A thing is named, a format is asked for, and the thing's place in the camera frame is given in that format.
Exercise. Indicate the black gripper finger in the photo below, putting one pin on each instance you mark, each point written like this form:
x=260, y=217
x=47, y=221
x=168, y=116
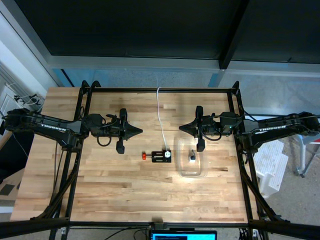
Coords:
x=192, y=125
x=131, y=128
x=192, y=132
x=130, y=133

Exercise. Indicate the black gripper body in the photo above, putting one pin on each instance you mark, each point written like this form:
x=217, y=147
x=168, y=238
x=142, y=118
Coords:
x=117, y=128
x=208, y=127

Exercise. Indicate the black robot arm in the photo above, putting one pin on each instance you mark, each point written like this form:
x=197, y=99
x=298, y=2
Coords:
x=270, y=130
x=50, y=125

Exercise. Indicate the white power receptacle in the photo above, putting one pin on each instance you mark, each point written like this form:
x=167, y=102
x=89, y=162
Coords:
x=167, y=153

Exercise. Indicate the black vise with orange knob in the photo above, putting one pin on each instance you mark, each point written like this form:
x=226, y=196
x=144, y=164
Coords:
x=157, y=156

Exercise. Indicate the clear plastic tub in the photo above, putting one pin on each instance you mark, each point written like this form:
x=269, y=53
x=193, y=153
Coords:
x=185, y=167

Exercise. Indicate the white styrofoam block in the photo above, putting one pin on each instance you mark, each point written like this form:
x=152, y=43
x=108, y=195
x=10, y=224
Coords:
x=270, y=170

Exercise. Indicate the laptop screen with blue edge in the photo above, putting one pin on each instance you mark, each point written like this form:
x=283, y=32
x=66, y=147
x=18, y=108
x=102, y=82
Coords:
x=182, y=236

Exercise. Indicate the brown cardboard box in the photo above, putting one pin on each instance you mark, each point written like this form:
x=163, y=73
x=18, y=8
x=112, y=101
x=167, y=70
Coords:
x=15, y=180

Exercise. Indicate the black aluminium table frame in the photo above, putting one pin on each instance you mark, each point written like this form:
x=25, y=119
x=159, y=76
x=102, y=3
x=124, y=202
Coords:
x=160, y=90

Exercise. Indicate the black table level camera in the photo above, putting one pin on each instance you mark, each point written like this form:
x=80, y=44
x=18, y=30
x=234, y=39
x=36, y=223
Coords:
x=158, y=222

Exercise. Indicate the grey metal chair frame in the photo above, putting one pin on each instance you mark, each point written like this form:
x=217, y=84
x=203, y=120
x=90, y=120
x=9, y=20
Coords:
x=302, y=155

